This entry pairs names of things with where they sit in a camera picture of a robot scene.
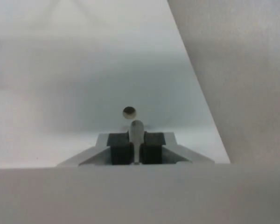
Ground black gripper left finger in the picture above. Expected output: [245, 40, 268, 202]
[56, 131, 134, 167]

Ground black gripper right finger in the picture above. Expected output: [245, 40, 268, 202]
[139, 131, 216, 165]

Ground white task board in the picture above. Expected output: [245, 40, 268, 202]
[0, 0, 232, 169]

